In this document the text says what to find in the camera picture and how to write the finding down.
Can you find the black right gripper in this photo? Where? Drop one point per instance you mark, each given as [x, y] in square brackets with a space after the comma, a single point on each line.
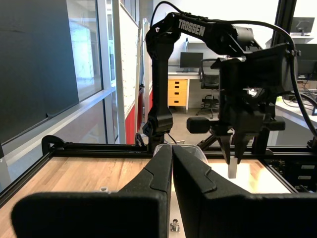
[245, 114]

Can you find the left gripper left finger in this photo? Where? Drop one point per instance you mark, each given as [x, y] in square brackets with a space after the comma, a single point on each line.
[99, 215]

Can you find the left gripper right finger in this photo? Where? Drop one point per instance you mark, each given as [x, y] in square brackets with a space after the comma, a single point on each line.
[247, 215]

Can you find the silver square bar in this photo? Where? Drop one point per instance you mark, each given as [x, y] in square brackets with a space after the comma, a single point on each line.
[232, 171]

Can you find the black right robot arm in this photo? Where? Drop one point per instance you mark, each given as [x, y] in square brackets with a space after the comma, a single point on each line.
[161, 86]

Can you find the clear plastic tub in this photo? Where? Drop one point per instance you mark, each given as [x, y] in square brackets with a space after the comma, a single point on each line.
[198, 152]

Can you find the white office desk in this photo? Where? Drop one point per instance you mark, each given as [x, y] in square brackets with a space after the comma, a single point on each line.
[183, 75]
[292, 111]

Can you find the black office chair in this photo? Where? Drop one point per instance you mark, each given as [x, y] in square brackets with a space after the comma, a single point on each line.
[209, 79]

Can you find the small silver fastener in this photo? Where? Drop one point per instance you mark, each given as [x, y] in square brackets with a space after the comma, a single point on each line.
[175, 224]

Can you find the yellow drawer cabinet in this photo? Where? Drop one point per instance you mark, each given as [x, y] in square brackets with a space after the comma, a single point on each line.
[177, 93]

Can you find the black computer monitor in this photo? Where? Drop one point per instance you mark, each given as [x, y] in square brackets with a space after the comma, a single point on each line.
[191, 60]
[302, 24]
[307, 59]

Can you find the white partition with red base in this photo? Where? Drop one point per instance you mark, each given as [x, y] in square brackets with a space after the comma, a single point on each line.
[128, 62]

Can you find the black table frame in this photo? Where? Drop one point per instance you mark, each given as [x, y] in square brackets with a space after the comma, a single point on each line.
[99, 146]

